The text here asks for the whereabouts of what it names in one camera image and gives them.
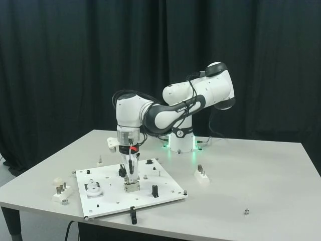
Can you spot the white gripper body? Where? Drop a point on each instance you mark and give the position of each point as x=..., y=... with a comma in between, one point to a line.
x=125, y=163

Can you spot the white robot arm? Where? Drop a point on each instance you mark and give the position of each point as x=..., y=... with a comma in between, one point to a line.
x=215, y=85

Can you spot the small white holder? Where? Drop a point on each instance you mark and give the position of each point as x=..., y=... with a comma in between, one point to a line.
x=100, y=164

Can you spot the white task board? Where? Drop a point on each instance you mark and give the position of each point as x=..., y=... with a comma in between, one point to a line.
x=113, y=195

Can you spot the white medium gear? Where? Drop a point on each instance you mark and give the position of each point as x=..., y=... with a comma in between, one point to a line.
x=92, y=182

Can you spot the white large gear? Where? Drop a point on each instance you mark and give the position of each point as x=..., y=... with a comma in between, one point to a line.
x=93, y=192

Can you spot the black D-SUB plug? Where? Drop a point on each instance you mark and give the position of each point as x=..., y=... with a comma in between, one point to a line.
x=133, y=215

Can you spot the small metal round peg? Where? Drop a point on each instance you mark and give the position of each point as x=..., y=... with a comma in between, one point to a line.
x=64, y=186

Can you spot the white peg holder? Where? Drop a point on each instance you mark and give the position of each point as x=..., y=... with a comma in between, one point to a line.
x=62, y=196
x=202, y=179

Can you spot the large metal round peg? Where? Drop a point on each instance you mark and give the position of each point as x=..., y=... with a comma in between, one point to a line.
x=58, y=190

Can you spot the black curtain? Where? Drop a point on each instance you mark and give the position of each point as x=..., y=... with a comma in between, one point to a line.
x=75, y=50

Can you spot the black table leg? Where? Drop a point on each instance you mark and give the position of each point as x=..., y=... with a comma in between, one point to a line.
x=11, y=223

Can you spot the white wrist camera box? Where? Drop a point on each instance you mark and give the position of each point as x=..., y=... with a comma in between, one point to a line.
x=113, y=141

